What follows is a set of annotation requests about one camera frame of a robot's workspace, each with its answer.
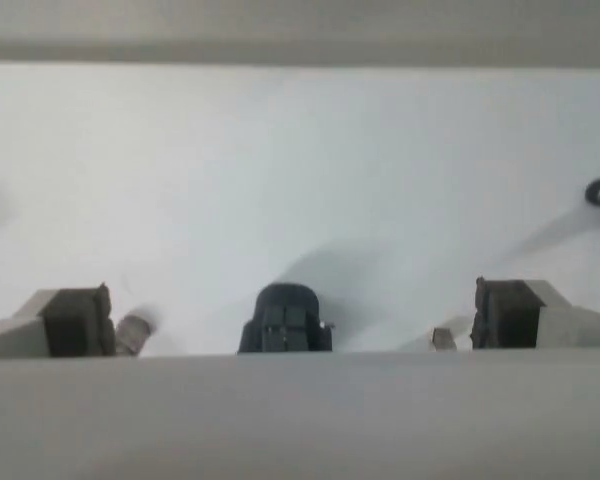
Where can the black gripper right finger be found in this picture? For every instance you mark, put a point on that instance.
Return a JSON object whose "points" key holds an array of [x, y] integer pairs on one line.
{"points": [[510, 315]]}

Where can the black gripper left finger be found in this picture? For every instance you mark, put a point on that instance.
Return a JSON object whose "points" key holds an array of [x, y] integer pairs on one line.
{"points": [[65, 322]]}

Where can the metal round peg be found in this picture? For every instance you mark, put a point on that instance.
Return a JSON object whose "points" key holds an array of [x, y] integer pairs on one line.
{"points": [[132, 332]]}

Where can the metal square peg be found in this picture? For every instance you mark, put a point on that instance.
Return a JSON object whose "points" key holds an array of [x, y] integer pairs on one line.
{"points": [[444, 338]]}

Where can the white task board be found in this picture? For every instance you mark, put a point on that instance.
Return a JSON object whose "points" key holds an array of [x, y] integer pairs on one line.
{"points": [[300, 175]]}

